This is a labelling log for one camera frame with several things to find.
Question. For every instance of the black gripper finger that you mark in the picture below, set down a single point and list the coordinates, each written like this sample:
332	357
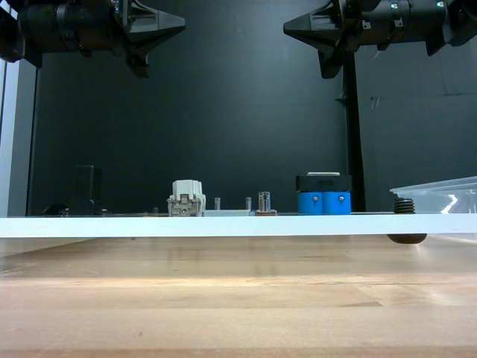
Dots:
316	24
320	43
164	35
156	20

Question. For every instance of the black clamp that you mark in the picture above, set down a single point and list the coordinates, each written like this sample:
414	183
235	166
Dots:
87	186

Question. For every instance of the blue d-sub holder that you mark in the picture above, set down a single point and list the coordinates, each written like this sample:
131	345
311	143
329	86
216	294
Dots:
324	204

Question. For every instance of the grey connector housing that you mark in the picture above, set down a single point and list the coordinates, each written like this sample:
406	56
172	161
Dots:
186	197

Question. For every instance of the clear plastic tub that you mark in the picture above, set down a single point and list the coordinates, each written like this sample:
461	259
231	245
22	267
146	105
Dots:
428	194

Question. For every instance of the small metal pin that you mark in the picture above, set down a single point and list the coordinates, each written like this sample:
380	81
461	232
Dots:
217	204
248	204

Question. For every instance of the black M12 threaded stud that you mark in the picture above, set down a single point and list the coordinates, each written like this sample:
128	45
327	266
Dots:
404	206

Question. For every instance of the aluminium block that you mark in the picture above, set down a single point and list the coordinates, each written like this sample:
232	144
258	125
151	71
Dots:
227	213

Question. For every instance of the white board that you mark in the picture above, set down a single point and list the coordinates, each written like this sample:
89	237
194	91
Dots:
238	225

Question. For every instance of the black wall post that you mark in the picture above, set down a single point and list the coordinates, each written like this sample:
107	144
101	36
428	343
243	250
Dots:
353	149

